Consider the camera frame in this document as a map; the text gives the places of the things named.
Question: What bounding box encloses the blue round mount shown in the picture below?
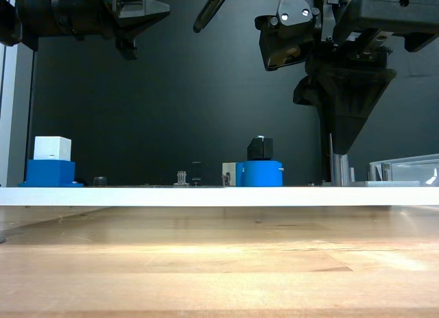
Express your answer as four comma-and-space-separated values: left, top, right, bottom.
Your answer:
236, 160, 284, 188

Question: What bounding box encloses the clear plastic tub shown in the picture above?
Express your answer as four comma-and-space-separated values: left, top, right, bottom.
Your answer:
368, 153, 439, 187

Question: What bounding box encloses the blue square mount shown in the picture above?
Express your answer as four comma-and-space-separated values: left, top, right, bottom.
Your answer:
16, 159, 85, 188

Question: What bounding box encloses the small black socket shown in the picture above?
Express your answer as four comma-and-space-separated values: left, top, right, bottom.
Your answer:
191, 161, 203, 187

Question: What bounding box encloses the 16mm steel cylinder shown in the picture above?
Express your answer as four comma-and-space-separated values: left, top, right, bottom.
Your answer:
330, 152, 350, 187

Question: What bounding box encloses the black plug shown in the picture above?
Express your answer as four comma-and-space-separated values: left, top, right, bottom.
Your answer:
246, 135, 274, 161

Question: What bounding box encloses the small metal connector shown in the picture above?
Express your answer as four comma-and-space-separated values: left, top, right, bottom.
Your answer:
173, 169, 191, 188

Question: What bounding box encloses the white task board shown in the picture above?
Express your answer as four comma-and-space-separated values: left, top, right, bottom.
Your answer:
0, 184, 439, 208

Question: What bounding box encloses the grey bar holder block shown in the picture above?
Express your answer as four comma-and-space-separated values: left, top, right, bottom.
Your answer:
321, 180, 421, 188

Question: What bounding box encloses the white square block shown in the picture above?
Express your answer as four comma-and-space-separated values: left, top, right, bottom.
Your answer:
33, 136, 73, 161

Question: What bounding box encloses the beige connector housing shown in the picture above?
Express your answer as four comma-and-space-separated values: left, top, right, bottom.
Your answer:
222, 162, 245, 188

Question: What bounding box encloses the black metal frame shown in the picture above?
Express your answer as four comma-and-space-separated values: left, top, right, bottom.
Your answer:
318, 103, 333, 182

